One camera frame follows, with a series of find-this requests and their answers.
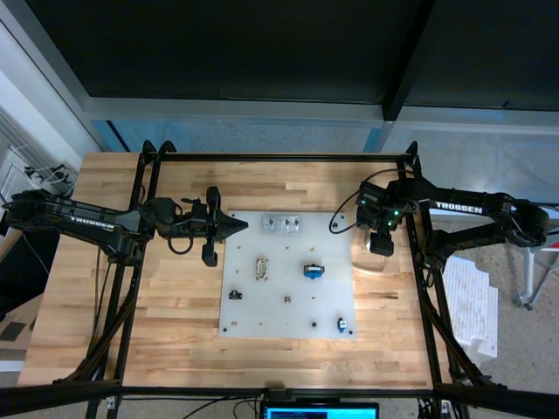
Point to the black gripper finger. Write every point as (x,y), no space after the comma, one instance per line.
(227,220)
(227,230)

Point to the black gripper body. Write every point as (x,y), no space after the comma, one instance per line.
(212,196)
(381,246)

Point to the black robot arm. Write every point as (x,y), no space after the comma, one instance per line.
(91,220)
(458,206)

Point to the beige multi-pin connector housing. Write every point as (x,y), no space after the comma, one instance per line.
(262,268)

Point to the clear plastic tub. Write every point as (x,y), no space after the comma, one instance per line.
(371,264)

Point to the silver bar with pins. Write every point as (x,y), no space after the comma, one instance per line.
(279,227)

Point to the small black clamp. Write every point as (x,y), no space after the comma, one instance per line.
(236,295)

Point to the white task board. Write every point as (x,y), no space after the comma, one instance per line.
(262,305)

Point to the white foam block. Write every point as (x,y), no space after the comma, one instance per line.
(471,305)

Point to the grey metal stand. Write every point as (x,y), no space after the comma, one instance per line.
(529,270)

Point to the laptop screen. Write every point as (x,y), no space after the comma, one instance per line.
(319,412)

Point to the black vertical pillar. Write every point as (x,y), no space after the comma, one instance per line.
(408,65)

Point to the cardboard box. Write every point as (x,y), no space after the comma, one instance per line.
(24,312)

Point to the blue D-sub connector mount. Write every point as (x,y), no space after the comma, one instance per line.
(313,272)

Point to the black aluminium frame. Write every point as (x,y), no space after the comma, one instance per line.
(279,157)

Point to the small blue socket mount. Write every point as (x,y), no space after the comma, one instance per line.
(340,326)

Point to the small black camera box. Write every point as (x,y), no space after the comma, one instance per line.
(279,394)

